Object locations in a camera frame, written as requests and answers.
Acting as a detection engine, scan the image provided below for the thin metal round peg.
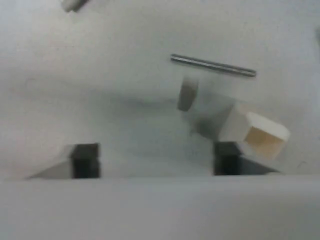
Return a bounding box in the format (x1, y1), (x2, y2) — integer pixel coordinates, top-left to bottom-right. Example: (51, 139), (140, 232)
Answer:
(170, 53), (257, 79)

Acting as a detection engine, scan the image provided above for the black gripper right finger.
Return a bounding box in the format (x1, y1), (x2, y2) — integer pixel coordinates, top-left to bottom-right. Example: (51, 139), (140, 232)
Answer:
(213, 141), (281, 176)

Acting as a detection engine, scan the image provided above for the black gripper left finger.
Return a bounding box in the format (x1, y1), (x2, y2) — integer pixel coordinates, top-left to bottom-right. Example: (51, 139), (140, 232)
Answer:
(24, 142), (101, 180)

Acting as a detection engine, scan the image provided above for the white peg holder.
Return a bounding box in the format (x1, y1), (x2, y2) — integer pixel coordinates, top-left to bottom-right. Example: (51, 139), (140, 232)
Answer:
(219, 103), (291, 161)
(60, 0), (89, 13)

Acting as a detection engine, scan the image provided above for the thick grey metal peg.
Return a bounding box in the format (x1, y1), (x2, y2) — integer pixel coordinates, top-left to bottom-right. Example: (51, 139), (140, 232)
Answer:
(176, 74), (200, 112)

